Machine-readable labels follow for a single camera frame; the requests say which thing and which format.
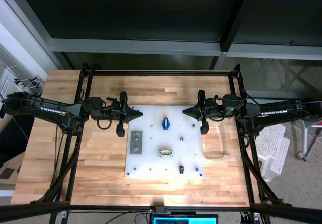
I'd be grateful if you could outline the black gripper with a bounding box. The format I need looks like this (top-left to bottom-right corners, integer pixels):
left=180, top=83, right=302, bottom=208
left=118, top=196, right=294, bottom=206
left=182, top=90, right=224, bottom=135
left=105, top=92, right=143, bottom=138

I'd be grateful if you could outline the grey aluminium plate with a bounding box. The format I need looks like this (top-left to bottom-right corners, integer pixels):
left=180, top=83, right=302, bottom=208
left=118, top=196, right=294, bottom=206
left=129, top=130, right=144, bottom=156

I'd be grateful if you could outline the blue round connector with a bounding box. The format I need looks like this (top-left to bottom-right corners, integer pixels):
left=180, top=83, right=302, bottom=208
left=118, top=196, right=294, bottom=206
left=160, top=117, right=171, bottom=131

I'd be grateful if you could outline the clear plastic tub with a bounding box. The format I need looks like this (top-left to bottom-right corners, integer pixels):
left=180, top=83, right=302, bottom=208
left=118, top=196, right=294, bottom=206
left=202, top=121, right=231, bottom=161

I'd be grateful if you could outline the beige connector housing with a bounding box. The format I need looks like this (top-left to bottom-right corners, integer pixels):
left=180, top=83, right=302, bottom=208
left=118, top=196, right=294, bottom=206
left=158, top=148, right=174, bottom=158

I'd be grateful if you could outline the white task board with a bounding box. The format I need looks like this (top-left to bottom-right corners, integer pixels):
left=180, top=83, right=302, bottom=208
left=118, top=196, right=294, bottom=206
left=125, top=105, right=205, bottom=179

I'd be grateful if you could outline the white plastic step stool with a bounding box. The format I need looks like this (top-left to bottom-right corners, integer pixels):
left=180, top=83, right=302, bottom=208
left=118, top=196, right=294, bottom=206
left=254, top=122, right=287, bottom=183

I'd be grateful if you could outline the blue laptop screen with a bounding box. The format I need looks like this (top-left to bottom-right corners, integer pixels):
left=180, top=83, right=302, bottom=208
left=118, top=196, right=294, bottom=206
left=150, top=213, right=219, bottom=224

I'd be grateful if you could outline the brown cardboard box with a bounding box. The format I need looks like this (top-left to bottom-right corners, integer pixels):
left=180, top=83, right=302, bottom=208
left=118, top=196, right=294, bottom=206
left=0, top=150, right=27, bottom=186

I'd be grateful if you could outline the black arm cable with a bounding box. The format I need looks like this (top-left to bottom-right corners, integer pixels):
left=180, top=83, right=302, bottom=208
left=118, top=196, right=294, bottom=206
left=96, top=113, right=112, bottom=131

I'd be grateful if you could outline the small black camera box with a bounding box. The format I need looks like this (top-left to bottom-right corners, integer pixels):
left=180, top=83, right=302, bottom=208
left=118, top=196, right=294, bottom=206
left=151, top=201, right=169, bottom=214

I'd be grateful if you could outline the grey metal chair frame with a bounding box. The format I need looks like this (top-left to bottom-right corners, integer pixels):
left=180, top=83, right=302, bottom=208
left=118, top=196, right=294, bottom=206
left=289, top=108, right=322, bottom=162

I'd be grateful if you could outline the black metal frame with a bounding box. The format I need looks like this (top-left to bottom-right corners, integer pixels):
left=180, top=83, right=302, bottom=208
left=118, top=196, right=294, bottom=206
left=0, top=62, right=322, bottom=224

